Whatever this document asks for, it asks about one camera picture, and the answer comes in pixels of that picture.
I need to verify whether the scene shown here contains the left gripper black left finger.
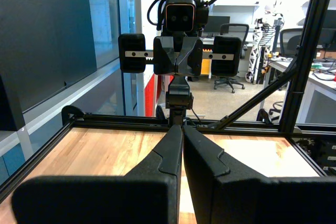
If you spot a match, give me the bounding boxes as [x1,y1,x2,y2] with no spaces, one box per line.
[12,125,183,224]

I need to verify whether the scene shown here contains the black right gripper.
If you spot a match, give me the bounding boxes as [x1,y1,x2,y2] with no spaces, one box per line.
[118,30,242,77]

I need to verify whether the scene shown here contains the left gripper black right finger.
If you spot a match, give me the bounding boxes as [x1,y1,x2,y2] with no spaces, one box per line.
[183,125,336,224]

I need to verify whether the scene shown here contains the black computer monitor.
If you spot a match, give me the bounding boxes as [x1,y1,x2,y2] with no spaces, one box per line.
[204,15,231,36]

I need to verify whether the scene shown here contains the black mesh office chair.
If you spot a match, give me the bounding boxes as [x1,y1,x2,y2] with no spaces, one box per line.
[279,27,304,57]
[214,23,250,93]

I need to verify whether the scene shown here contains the white lattice figure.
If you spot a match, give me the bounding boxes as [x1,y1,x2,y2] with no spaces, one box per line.
[245,1,286,84]

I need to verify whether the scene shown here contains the white office desk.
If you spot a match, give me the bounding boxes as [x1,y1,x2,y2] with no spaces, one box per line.
[262,56,336,125]

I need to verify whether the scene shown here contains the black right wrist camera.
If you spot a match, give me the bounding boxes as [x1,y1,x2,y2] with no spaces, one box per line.
[165,0,197,32]

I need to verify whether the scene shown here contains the red wall panel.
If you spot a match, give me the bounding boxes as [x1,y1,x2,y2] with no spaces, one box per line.
[144,73,158,117]

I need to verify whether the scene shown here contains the grey metal window rail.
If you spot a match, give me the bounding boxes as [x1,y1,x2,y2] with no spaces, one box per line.
[0,58,124,156]

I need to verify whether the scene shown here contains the black metal table frame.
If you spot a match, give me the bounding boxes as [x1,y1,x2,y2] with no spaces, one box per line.
[0,0,336,201]

